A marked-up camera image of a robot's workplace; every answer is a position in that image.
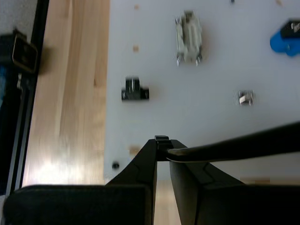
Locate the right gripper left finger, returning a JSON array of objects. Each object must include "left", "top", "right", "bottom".
[{"left": 4, "top": 138, "right": 158, "bottom": 225}]

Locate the silver black cylindrical plug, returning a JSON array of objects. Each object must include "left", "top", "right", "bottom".
[{"left": 280, "top": 20, "right": 300, "bottom": 38}]

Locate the black USB connector with cable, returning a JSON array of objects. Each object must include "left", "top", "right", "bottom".
[{"left": 154, "top": 120, "right": 300, "bottom": 164}]

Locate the black USB hub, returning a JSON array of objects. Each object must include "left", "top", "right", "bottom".
[{"left": 121, "top": 76, "right": 150, "bottom": 101}]

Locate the blue plastic clamp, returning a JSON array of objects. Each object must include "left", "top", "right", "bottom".
[{"left": 269, "top": 20, "right": 300, "bottom": 57}]

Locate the beige connector housing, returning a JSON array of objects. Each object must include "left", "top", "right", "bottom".
[{"left": 175, "top": 10, "right": 204, "bottom": 67}]

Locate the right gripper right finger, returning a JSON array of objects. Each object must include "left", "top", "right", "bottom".
[{"left": 169, "top": 140, "right": 300, "bottom": 225}]

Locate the white plastic board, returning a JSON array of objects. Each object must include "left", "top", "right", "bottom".
[{"left": 103, "top": 0, "right": 300, "bottom": 186}]

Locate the small metal clip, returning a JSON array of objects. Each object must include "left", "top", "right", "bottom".
[{"left": 238, "top": 90, "right": 255, "bottom": 106}]

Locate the black metal frame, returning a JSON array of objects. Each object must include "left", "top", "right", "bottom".
[{"left": 0, "top": 0, "right": 51, "bottom": 195}]

